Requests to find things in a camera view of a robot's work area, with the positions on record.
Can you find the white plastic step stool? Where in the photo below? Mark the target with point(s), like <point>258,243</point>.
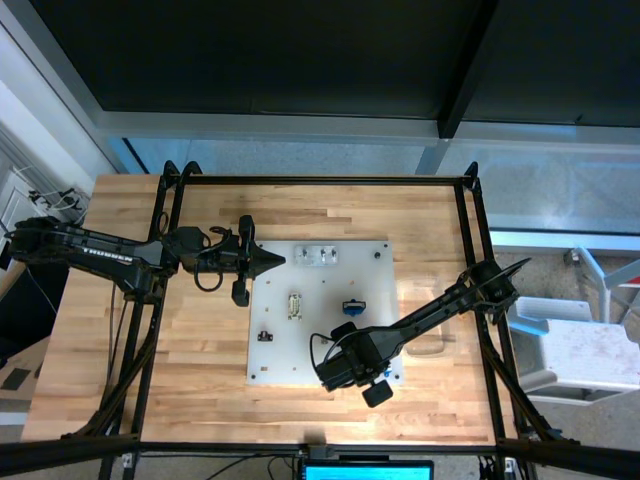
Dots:
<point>590,350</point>

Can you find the grey connector housing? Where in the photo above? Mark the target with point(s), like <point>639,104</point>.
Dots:
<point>295,307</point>

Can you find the brown cardboard box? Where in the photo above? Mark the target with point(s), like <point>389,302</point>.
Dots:
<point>35,360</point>

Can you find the clear block with posts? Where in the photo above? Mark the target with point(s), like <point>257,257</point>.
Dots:
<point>315,256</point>

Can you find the black aluminium frame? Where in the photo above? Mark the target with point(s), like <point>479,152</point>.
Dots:
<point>320,180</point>

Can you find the white mounting board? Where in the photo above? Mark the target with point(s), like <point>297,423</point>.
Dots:
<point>310,360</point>

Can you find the small black socket bracket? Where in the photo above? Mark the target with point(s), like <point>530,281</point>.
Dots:
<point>264,336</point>

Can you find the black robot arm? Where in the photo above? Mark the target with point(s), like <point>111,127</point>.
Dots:
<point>100,250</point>
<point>430,312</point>

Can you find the black low camera mount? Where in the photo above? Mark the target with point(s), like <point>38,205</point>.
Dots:
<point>315,448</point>

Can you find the blue laptop screen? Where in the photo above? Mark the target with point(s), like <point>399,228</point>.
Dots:
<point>365,472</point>

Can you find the clear plastic tub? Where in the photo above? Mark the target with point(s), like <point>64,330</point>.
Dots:
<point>430,350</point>

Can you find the grey metal cart frame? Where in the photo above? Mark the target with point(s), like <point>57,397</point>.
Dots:
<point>595,270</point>

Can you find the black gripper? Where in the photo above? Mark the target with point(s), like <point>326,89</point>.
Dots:
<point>377,395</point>
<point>227,260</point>

